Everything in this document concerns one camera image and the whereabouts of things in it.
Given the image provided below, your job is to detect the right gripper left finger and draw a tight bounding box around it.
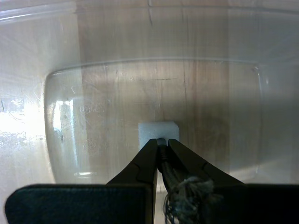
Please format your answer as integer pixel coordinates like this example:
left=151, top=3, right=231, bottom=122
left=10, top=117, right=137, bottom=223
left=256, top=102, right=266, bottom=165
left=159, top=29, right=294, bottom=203
left=4, top=138, right=158, bottom=224

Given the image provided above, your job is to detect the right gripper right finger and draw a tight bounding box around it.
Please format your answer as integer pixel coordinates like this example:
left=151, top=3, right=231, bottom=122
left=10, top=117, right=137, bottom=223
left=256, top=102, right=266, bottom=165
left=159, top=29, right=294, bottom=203
left=163, top=139, right=299, bottom=224

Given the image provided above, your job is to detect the white foam block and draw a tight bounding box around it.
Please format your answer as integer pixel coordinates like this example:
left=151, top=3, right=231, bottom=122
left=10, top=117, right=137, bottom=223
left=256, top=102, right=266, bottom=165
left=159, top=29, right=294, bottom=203
left=138, top=120, right=181, bottom=148

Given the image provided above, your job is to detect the clear plastic container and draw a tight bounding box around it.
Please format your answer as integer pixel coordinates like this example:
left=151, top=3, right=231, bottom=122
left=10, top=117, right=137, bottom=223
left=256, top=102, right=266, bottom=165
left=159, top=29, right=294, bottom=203
left=0, top=0, right=299, bottom=199

